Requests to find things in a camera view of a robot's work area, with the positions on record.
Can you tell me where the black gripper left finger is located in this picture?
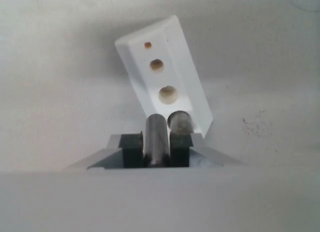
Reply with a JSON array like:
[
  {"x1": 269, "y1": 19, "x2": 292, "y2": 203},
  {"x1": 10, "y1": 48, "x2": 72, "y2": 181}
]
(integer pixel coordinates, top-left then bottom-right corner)
[{"x1": 66, "y1": 133, "x2": 145, "y2": 171}]

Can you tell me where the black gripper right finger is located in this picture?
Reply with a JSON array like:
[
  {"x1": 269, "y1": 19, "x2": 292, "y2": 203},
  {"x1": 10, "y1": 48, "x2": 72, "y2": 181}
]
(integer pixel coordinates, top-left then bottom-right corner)
[{"x1": 169, "y1": 131, "x2": 249, "y2": 168}]

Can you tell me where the thick metal round peg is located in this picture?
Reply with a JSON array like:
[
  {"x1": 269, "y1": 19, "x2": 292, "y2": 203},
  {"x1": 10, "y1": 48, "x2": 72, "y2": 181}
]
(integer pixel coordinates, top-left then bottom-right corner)
[{"x1": 166, "y1": 111, "x2": 196, "y2": 134}]

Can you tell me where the white peg holder with holes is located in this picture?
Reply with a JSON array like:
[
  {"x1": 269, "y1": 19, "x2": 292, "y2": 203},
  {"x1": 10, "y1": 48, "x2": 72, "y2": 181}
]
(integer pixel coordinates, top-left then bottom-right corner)
[{"x1": 114, "y1": 14, "x2": 215, "y2": 140}]

